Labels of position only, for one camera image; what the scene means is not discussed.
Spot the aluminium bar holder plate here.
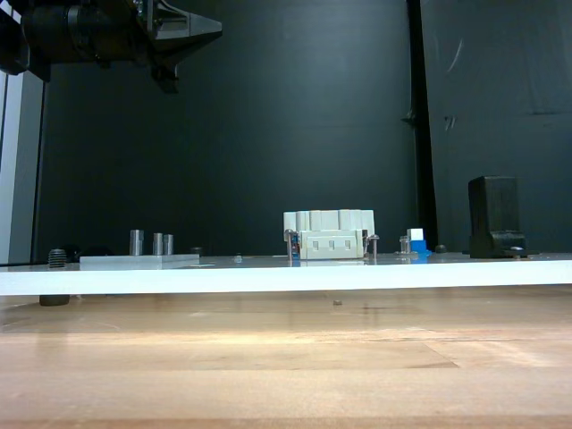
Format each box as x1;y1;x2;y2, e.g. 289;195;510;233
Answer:
79;253;201;271

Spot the white taskboard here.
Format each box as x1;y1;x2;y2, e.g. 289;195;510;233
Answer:
0;252;572;297

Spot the beige multi-pin connector housing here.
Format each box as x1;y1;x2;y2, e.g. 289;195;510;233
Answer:
282;208;374;260

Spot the small blue holder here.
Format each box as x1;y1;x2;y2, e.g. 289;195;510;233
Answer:
395;240;433;261

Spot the black vertical post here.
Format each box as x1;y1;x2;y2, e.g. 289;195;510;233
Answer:
400;0;442;254

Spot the black USB socket mount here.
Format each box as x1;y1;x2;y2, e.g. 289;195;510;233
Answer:
467;175;541;259

